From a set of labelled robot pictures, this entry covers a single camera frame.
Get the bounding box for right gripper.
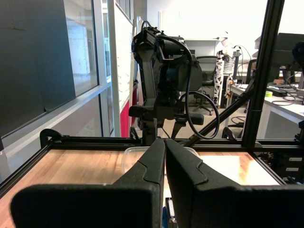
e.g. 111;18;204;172
129;92;205;140

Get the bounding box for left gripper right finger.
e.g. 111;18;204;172
165;139;304;228

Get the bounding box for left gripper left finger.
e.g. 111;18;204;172
10;138;166;228

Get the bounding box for silver connector plate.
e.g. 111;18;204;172
164;197;178;228

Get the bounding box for red cabinet panel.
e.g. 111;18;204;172
120;99;138;138

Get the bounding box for clear plastic tub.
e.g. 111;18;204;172
121;146;200;174

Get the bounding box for black box with white labels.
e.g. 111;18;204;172
255;140;304;187

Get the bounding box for black mesh office chair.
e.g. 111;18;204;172
192;56;218;116

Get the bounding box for white lattice structure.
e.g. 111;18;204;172
213;48;236;110

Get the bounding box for white office desk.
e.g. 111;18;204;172
224;83;304;141

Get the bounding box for black desk device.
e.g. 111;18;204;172
268;85;294;97

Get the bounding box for large black monitor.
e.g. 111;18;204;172
255;32;304;72

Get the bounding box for black aluminium frame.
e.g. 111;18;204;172
0;0;304;198

